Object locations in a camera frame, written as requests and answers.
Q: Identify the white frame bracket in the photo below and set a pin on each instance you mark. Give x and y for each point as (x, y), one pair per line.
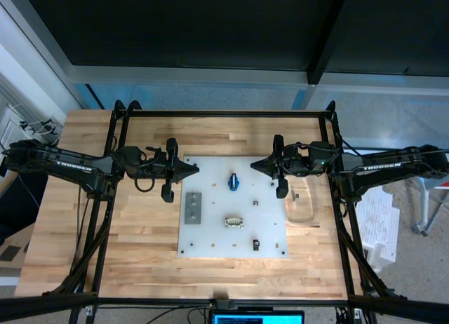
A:
(358, 313)
(89, 310)

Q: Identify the blue connector socket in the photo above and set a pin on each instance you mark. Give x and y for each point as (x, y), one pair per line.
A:
(233, 186)

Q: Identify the grey metal plate with pegs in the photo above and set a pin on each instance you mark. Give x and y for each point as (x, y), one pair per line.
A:
(193, 197)

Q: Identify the white foam packaging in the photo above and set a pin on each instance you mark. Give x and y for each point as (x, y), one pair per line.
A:
(379, 226)

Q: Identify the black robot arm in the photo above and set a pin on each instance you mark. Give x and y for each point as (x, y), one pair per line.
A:
(382, 167)
(70, 164)

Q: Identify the black connector socket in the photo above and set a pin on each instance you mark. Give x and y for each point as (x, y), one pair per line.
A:
(256, 245)

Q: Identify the black aluminium frame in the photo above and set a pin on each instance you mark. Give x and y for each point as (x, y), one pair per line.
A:
(224, 114)

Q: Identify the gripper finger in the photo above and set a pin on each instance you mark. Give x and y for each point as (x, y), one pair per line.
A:
(268, 171)
(268, 161)
(184, 165)
(183, 174)

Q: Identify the grey metal stand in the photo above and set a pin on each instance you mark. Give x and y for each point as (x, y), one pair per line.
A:
(424, 204)

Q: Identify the cardboard box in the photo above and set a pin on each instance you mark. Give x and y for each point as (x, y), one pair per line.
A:
(14, 240)

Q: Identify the clear plastic tub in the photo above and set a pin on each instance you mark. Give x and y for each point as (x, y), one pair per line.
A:
(301, 215)

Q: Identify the grey window frame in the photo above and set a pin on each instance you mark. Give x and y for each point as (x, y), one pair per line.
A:
(175, 73)

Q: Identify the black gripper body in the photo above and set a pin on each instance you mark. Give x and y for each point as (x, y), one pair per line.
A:
(171, 147)
(281, 189)

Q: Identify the black window post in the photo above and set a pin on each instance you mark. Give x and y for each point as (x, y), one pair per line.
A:
(326, 40)

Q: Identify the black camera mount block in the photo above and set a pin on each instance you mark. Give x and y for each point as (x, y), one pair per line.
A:
(224, 304)

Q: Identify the laptop screen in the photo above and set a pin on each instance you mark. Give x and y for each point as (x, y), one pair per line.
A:
(256, 318)

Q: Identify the white taskboard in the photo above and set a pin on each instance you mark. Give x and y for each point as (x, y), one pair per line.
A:
(210, 233)

